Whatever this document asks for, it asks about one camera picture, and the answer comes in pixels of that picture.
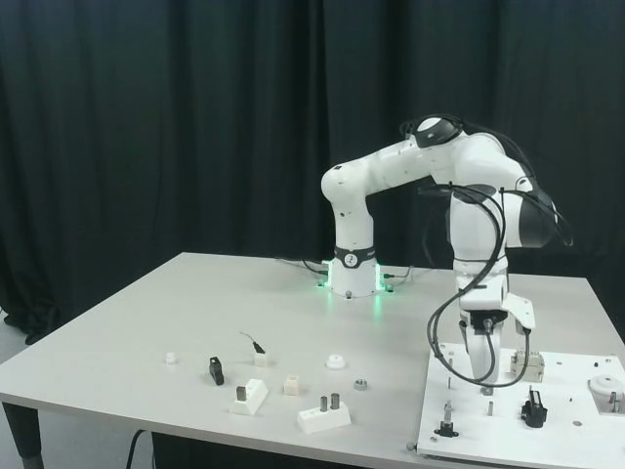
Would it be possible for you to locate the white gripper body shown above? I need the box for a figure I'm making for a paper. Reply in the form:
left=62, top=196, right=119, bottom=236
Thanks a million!
left=462, top=321, right=504, bottom=388

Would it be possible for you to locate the white round peg holder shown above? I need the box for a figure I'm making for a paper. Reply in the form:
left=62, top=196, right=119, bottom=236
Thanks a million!
left=297, top=401, right=353, bottom=435

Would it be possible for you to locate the white square peg holder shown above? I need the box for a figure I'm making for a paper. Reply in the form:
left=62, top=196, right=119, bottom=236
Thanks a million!
left=229, top=377, right=270, bottom=417

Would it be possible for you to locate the white task board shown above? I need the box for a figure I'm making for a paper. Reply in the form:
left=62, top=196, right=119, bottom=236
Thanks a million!
left=414, top=347, right=625, bottom=461

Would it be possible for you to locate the black waterproof plug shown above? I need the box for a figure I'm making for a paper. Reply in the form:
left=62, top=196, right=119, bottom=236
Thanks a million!
left=519, top=389, right=549, bottom=428

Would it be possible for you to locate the white large gear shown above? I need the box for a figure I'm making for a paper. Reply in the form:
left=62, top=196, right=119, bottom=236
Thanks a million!
left=587, top=372, right=625, bottom=400

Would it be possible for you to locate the black D-SUB plug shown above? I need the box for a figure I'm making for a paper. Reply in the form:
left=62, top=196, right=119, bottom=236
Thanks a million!
left=206, top=356, right=226, bottom=387

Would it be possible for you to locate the black curtain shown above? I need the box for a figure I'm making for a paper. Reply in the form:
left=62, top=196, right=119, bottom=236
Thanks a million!
left=0, top=0, right=625, bottom=347

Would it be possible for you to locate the black table leg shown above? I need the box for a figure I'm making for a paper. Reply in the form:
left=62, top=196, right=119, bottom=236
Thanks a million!
left=0, top=401, right=41, bottom=469

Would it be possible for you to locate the black looping arm cable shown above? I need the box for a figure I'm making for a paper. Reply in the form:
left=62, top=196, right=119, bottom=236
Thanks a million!
left=427, top=181, right=510, bottom=385

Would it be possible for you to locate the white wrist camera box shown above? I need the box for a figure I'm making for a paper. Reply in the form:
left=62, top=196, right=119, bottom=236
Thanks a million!
left=505, top=292, right=538, bottom=339

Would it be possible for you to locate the black base cable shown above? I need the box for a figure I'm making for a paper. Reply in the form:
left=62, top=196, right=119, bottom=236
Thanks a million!
left=274, top=256, right=329, bottom=276
left=382, top=266, right=416, bottom=285

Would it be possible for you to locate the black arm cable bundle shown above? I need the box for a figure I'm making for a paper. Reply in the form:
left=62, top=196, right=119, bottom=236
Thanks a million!
left=398, top=114, right=575, bottom=248

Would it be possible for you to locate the black plug with short cable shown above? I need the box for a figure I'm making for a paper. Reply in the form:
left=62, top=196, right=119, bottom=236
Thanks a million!
left=238, top=331, right=268, bottom=355

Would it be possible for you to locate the black cable under table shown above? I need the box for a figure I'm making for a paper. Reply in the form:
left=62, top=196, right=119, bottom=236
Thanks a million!
left=127, top=428, right=148, bottom=469

